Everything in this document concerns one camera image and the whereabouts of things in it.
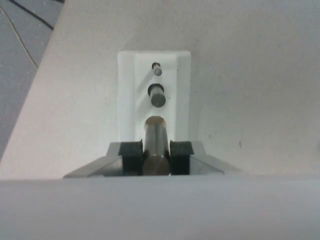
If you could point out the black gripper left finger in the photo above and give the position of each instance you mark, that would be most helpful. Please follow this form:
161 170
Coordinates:
130 155

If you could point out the large metal round peg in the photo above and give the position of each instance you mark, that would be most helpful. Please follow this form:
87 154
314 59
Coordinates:
156 145

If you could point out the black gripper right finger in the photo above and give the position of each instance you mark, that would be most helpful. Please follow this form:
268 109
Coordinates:
181 155

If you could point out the medium metal round peg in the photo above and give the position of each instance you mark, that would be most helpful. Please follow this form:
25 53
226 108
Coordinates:
158 99

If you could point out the white round peg holder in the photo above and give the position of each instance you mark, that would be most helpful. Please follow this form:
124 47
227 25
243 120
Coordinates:
127 95

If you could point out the small metal round peg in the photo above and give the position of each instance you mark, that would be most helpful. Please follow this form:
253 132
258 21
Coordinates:
157 72

